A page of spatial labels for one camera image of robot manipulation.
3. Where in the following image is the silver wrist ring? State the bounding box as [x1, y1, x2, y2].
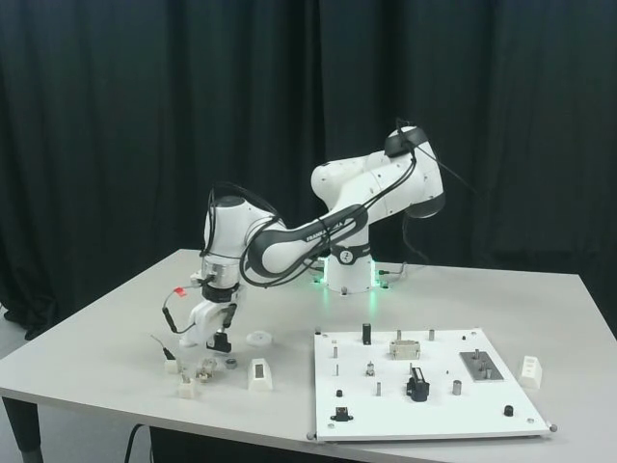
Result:
[201, 258, 238, 286]

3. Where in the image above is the white holder with holes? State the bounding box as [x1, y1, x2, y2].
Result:
[518, 355, 544, 389]

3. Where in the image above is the thin black rod red tag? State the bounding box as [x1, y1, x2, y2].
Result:
[161, 286, 206, 337]

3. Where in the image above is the white holder with dark slot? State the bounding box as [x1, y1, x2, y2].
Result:
[246, 357, 276, 392]

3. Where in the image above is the black table leg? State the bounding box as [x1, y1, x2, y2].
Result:
[2, 395, 42, 463]

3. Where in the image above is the black curtain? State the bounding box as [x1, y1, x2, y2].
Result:
[0, 0, 617, 339]

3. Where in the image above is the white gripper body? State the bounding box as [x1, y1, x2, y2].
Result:
[180, 301, 238, 349]

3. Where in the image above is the white task board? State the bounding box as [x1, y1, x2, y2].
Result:
[306, 326, 558, 443]

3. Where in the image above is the grey cable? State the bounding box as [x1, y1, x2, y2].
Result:
[377, 261, 411, 290]

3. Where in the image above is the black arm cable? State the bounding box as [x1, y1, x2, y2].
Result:
[201, 117, 438, 289]

